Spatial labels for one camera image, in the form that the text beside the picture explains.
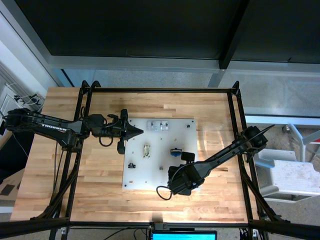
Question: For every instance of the grey connector housing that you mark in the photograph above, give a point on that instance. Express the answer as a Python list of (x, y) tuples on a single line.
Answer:
[(147, 151)]

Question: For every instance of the white plastic step stool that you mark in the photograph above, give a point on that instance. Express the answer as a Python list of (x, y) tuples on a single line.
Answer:
[(287, 175)]

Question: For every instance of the screen with blue edge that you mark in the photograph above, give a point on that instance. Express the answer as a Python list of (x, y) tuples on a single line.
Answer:
[(183, 236)]

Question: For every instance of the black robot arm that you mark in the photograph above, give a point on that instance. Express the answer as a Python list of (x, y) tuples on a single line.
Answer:
[(225, 152), (55, 127)]

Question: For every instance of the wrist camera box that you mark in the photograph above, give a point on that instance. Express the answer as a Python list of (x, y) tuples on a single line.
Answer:
[(176, 180), (115, 128)]

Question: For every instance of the black clamp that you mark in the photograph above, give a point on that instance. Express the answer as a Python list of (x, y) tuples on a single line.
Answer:
[(131, 165)]

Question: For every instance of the black aluminium frame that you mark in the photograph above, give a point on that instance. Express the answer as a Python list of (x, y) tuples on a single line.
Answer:
[(160, 90)]

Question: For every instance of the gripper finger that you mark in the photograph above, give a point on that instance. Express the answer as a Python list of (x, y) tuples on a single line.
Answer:
[(133, 134), (133, 128)]

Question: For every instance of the clear plastic tub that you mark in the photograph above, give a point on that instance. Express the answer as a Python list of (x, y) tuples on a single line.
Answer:
[(212, 135)]

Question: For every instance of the black low camera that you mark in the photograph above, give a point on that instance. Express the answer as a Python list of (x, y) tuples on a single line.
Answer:
[(160, 226)]

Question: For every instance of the white board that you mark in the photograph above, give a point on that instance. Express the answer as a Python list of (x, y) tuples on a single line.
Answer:
[(155, 175)]

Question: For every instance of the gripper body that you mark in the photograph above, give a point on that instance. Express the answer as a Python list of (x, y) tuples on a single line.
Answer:
[(124, 113), (188, 157)]

